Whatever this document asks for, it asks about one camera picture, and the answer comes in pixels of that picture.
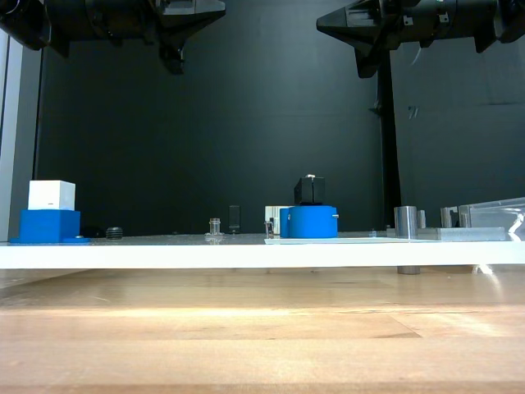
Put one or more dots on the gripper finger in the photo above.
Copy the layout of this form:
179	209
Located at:
209	8
332	20

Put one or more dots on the steel cylinder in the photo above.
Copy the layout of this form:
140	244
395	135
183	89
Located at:
406	221

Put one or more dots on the black room pillar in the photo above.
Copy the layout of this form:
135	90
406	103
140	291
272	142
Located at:
389	143

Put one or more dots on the black D-sub connector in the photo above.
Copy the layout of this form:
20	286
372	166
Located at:
309	191

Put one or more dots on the white cube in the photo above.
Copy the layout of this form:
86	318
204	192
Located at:
51	195

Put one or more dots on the steel peg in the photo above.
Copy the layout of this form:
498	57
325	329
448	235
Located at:
463	217
446	217
421	219

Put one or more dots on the clear plastic tub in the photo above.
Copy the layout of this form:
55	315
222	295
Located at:
496	211

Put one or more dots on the blue block holder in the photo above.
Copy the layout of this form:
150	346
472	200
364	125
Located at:
49	225

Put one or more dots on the white task board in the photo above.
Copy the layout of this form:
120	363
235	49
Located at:
205	254

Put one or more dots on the blue connector mount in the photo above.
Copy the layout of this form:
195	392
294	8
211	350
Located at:
313	221

